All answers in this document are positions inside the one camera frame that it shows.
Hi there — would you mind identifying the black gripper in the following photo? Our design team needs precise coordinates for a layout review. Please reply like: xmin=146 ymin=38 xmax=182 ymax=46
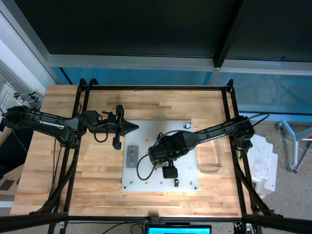
xmin=99 ymin=104 xmax=140 ymax=150
xmin=153 ymin=159 xmax=179 ymax=180

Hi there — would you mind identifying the white taskboard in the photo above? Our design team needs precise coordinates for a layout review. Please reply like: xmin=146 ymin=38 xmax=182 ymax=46
xmin=120 ymin=118 xmax=199 ymax=191

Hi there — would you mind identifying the grey metal plate with posts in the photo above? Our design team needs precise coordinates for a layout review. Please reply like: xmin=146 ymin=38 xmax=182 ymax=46
xmin=126 ymin=144 xmax=140 ymax=169

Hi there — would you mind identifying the clear plastic tub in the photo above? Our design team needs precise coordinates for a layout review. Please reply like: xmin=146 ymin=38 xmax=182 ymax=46
xmin=196 ymin=139 xmax=223 ymax=175

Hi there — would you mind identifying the blue laptop screen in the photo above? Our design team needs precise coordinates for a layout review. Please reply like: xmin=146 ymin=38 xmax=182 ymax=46
xmin=146 ymin=224 xmax=212 ymax=234

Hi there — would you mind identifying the white foam packing block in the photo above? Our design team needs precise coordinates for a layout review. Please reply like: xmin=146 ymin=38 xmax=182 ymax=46
xmin=243 ymin=135 xmax=279 ymax=199

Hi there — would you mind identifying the silver metal stand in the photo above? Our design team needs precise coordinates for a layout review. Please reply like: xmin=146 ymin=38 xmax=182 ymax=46
xmin=275 ymin=118 xmax=312 ymax=175

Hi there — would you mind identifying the cardboard box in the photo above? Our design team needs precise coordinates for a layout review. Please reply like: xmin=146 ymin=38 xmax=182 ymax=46
xmin=0 ymin=162 xmax=25 ymax=203

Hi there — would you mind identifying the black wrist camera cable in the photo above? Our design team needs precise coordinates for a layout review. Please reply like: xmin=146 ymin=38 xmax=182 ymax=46
xmin=93 ymin=126 xmax=109 ymax=144
xmin=136 ymin=153 xmax=157 ymax=181

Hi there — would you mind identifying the black aluminium frame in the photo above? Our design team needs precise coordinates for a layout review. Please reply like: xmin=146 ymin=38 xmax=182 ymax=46
xmin=0 ymin=78 xmax=312 ymax=234

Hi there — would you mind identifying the small black camera box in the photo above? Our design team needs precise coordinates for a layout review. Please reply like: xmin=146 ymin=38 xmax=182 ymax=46
xmin=145 ymin=211 xmax=163 ymax=225

